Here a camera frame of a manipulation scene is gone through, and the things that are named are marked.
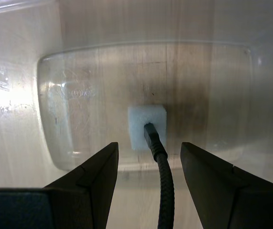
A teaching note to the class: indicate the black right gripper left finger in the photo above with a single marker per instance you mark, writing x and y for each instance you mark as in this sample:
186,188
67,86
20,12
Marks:
79,195

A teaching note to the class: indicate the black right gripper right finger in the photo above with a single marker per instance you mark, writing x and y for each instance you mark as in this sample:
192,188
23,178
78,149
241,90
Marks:
222,195

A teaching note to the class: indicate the white foam block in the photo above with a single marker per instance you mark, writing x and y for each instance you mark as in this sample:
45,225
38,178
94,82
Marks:
136,124

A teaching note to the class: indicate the clear plastic tub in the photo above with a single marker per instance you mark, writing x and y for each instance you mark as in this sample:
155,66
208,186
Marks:
103,83

